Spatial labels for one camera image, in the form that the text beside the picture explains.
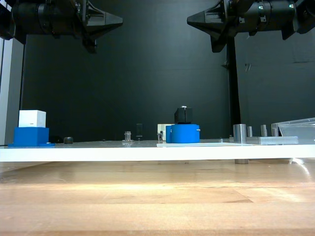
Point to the blue square base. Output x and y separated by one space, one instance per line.
29 137

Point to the white board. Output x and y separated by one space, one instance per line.
98 153

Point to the beige connector housing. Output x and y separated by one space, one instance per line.
162 129

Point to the grey metal peg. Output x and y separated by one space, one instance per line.
263 130
249 131
275 129

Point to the blue round mount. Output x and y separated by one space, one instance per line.
182 135

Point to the black metal frame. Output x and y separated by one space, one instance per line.
232 86

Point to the black connector plug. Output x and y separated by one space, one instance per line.
183 115

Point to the steel cylinder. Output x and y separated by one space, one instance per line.
240 132

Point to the white cube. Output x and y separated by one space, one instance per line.
32 119

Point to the clear plastic tub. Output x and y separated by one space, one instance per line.
300 129

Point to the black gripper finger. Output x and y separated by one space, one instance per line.
211 22
101 20

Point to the grey peg holder block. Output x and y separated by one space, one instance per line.
278 140

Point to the small clear fitting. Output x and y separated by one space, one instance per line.
127 137

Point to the black knurled screw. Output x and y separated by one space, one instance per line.
68 140

